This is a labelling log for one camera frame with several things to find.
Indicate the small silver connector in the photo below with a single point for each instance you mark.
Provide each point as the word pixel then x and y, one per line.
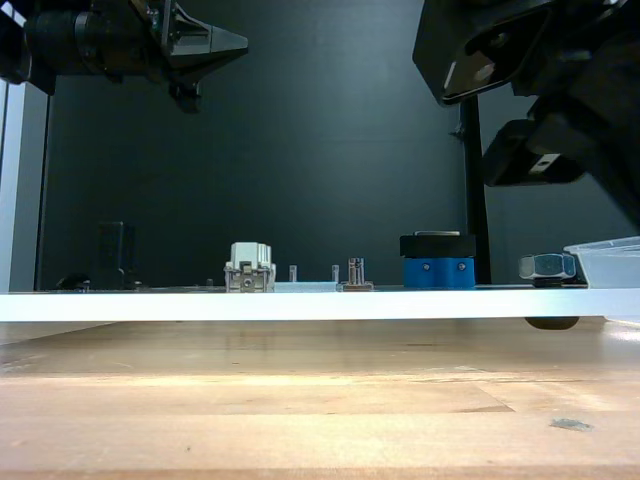
pixel 355 275

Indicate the black wall pillar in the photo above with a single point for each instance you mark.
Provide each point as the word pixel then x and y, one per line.
pixel 475 210

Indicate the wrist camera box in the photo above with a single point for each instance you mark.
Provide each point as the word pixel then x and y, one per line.
pixel 440 40

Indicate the clear plastic tub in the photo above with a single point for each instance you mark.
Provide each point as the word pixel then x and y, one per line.
pixel 610 270

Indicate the small black clamp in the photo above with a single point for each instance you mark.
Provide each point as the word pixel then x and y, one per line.
pixel 112 250

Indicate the white board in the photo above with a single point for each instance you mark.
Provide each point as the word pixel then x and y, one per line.
pixel 300 305

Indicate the black rubber foot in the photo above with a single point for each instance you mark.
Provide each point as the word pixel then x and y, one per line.
pixel 550 324

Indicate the blue black connector mount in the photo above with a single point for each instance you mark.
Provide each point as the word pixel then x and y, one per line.
pixel 437 270

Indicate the clear block with pins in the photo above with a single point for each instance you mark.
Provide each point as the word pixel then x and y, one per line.
pixel 306 287

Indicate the silver M12 hex nut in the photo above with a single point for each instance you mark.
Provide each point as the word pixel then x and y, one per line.
pixel 547 266

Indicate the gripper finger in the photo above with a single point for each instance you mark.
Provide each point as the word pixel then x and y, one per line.
pixel 227 39
pixel 210 62

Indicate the grey connector housing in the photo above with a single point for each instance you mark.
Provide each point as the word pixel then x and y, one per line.
pixel 250 267

